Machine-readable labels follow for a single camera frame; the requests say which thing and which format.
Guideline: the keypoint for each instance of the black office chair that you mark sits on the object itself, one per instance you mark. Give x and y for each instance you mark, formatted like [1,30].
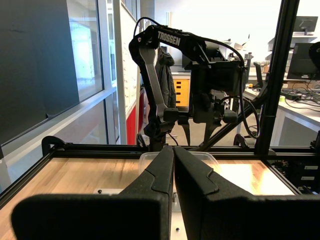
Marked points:
[260,75]

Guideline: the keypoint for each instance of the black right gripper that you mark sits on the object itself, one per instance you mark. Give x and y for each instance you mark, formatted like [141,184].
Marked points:
[205,110]

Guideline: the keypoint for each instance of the dark computer monitor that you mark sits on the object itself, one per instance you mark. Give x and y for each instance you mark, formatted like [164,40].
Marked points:
[300,62]
[305,25]

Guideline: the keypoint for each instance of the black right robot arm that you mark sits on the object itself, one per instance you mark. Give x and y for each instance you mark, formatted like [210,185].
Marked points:
[190,45]

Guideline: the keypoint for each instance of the red cabinet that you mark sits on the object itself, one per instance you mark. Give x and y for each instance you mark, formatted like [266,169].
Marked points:
[131,120]

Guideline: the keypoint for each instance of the clear plastic tub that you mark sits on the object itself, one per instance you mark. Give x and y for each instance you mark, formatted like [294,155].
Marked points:
[146,160]

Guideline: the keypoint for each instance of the black electronics box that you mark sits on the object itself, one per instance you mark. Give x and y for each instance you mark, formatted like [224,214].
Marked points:
[287,172]

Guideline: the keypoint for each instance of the yellow drawer cabinet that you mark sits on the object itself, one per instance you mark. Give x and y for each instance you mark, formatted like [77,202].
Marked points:
[181,92]

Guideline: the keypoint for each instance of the black hanging jacket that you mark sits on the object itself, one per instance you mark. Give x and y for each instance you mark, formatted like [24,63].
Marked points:
[168,75]

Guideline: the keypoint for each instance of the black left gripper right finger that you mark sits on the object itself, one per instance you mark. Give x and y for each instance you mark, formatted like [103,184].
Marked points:
[250,217]

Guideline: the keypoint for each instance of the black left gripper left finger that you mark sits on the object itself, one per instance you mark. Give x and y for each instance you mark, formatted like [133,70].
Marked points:
[87,215]

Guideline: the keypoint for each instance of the black aluminium frame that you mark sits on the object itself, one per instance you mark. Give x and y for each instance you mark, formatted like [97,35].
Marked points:
[277,75]

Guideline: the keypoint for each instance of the white office desk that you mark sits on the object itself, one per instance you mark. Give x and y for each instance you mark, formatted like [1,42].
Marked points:
[300,117]

